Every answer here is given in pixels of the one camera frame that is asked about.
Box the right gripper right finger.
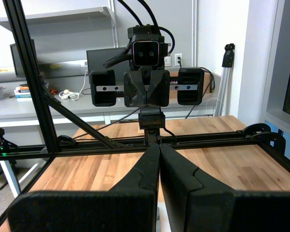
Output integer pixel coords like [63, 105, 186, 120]
[160, 144, 290, 232]

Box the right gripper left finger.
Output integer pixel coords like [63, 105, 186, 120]
[7, 144, 160, 232]

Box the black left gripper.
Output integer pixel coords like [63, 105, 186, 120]
[89, 68, 205, 107]

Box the white taskboard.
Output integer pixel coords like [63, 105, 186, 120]
[156, 193, 172, 232]

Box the black computer monitor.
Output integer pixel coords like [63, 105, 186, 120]
[9, 40, 37, 78]
[86, 47, 131, 81]

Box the brown cardboard box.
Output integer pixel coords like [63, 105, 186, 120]
[203, 72, 215, 94]

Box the aluminium stand with black head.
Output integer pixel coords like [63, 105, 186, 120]
[215, 43, 235, 117]

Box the grey office desk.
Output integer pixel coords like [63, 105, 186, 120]
[0, 70, 223, 126]

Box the stack of books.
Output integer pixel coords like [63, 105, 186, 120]
[14, 87, 32, 99]

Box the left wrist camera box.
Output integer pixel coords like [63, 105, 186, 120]
[132, 40, 160, 67]

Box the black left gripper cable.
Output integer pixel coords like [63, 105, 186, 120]
[102, 49, 132, 69]

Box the white coiled cable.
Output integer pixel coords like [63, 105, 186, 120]
[58, 88, 81, 101]

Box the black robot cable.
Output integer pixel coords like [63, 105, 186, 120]
[138, 0, 160, 27]
[116, 0, 145, 27]

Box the grey wall shelf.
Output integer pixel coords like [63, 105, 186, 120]
[0, 6, 117, 32]

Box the black aluminium table frame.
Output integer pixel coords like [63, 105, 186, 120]
[0, 0, 290, 232]

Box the grey aluminium window frame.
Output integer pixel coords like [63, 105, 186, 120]
[261, 0, 290, 136]

